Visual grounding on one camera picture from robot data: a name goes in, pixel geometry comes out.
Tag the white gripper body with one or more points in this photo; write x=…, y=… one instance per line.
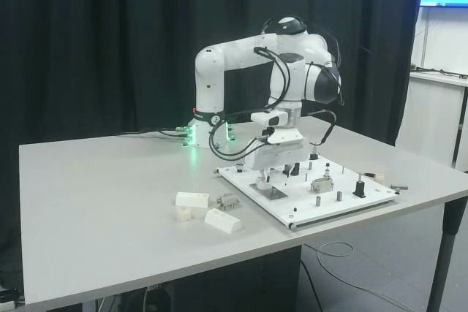
x=274, y=156

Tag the white large gear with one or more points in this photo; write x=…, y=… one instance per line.
x=264, y=185

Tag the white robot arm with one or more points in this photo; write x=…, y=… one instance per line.
x=234, y=56

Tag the metal round peg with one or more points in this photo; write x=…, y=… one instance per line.
x=318, y=203

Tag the metal D-SUB plug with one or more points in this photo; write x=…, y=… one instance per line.
x=226, y=202

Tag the metal square peg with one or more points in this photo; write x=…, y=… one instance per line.
x=339, y=196

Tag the white task board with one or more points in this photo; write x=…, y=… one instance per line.
x=329, y=209

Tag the white sloped peg holder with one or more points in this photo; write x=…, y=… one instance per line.
x=222, y=221

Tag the black plug on board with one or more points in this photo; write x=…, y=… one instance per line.
x=359, y=188

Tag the white rectangular peg holder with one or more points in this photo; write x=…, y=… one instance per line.
x=192, y=199

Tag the small white round holder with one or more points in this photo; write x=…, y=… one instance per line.
x=379, y=178

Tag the small white block holder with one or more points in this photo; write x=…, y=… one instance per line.
x=181, y=214

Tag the metal bolt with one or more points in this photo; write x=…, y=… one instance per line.
x=398, y=188

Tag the black box under table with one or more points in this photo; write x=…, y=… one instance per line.
x=237, y=279

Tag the white cabinet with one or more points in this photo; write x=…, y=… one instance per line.
x=438, y=118

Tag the black table leg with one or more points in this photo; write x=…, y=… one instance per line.
x=444, y=253

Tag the black curtains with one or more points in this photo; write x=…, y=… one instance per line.
x=109, y=34

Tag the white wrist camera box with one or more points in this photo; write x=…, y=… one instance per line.
x=268, y=117

